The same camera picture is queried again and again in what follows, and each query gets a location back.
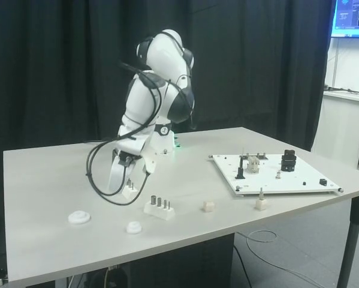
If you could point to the white round peg holder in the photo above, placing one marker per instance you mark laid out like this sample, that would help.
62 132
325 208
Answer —
159 213

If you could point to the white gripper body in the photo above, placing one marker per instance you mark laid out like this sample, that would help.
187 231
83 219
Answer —
116 177

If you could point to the white bolt holder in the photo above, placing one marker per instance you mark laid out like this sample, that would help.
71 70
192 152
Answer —
261 204

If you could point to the white large gear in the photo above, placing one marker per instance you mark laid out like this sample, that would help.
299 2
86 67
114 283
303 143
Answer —
79 221

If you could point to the cream connector block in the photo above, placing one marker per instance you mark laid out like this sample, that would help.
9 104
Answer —
253 165

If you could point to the white square peg holder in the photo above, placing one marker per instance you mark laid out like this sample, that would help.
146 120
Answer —
129 193

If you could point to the metal small round peg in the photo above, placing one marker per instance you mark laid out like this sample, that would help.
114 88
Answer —
166 205

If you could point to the metal large round peg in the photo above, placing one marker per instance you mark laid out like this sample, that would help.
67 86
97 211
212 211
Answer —
153 201

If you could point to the blue screen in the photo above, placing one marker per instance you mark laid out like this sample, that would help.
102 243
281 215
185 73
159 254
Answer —
351 18

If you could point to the metal BNC plug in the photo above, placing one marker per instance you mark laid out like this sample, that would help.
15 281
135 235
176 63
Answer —
277 175

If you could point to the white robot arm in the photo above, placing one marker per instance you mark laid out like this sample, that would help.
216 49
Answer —
164 60

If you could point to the white cabinet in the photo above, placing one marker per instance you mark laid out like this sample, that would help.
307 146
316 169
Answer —
341 132

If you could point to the metal bolt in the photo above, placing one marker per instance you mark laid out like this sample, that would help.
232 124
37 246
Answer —
261 195

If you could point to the black D-SUB plug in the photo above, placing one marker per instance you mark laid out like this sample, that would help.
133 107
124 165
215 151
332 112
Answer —
288 163

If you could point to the white task board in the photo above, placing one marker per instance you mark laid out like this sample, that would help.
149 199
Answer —
287 184

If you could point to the black curtain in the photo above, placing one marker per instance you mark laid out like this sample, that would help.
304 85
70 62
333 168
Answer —
47 60

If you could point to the black table leg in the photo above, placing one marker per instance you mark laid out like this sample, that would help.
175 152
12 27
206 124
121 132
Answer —
351 240

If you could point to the white medium gear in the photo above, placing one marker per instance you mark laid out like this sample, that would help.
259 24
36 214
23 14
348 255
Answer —
133 228

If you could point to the cream small block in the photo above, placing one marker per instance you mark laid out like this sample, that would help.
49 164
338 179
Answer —
209 207

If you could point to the metal medium round peg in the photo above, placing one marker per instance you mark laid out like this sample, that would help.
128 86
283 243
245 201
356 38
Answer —
159 202

